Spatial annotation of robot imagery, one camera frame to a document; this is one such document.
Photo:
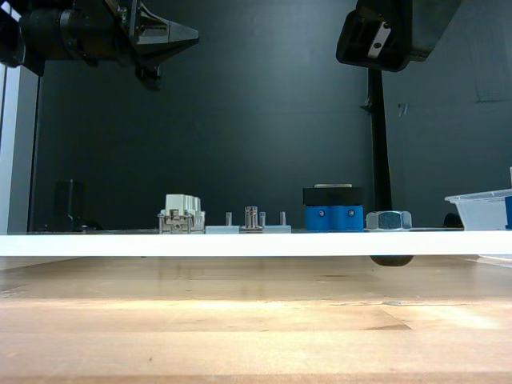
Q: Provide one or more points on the clear plastic tub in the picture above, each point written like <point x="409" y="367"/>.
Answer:
<point x="480" y="208"/>

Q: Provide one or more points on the small metal pin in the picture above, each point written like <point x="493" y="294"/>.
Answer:
<point x="262" y="219"/>
<point x="282" y="218"/>
<point x="228" y="218"/>

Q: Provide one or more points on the small blue connector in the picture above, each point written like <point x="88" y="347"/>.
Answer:
<point x="509" y="216"/>

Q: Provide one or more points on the blue and black socket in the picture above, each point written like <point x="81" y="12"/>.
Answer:
<point x="334" y="218"/>

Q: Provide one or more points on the white board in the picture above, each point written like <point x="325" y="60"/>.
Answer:
<point x="240" y="244"/>

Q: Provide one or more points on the small metal connector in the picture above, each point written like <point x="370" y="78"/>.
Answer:
<point x="251" y="220"/>

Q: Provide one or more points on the grey connector housing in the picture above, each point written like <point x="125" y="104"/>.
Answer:
<point x="181" y="212"/>

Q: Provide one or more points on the black vertical post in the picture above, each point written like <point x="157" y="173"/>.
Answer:
<point x="380" y="160"/>

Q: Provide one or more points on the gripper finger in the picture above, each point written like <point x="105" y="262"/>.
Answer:
<point x="168" y="50"/>
<point x="176" y="30"/>
<point x="434" y="24"/>

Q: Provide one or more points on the silver M12 hex nut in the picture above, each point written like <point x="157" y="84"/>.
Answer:
<point x="388" y="221"/>

